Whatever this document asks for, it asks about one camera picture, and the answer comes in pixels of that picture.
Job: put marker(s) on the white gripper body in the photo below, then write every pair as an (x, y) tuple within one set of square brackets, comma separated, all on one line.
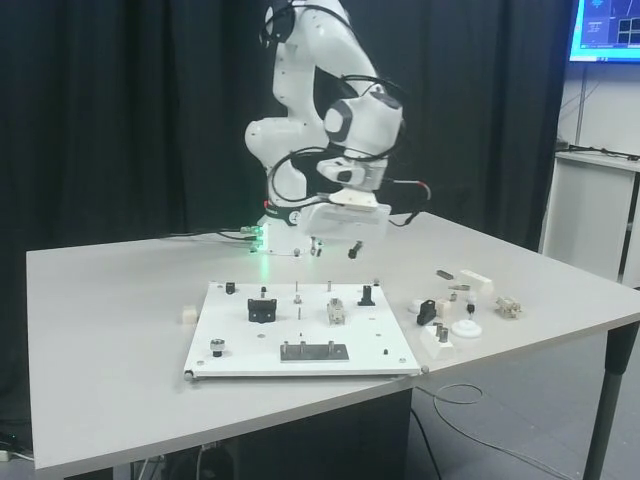
[(345, 222)]

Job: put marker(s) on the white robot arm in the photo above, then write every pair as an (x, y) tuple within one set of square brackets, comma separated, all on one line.
[(300, 75)]

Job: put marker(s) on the dark metal square peg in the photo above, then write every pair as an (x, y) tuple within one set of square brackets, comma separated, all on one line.
[(444, 274)]

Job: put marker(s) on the white peg holder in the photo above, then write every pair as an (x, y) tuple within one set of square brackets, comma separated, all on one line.
[(437, 348)]

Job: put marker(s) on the metal bolt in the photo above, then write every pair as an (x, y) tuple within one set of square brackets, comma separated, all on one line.
[(297, 299)]

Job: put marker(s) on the black D-SUB plug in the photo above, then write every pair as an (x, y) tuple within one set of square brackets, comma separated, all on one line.
[(426, 312)]

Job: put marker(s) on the white cube holder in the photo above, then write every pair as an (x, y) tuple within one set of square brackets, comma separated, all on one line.
[(188, 316), (443, 309)]

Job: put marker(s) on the grey Ethernet plug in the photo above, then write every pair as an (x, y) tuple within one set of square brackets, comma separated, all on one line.
[(460, 287)]

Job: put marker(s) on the white holder with holes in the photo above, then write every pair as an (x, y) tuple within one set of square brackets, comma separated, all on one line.
[(480, 282)]

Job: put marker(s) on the white task board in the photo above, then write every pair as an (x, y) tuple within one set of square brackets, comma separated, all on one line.
[(235, 360)]

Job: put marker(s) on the white large gear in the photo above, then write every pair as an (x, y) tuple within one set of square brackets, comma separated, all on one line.
[(467, 331)]

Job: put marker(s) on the white cabinet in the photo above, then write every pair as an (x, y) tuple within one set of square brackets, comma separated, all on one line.
[(590, 210)]

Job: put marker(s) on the black curtain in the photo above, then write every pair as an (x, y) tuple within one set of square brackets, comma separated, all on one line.
[(125, 100)]

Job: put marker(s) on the dark table leg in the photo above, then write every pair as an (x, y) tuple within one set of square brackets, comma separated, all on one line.
[(607, 400)]

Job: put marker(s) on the blue screen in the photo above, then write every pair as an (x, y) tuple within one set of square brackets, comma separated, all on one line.
[(605, 30)]

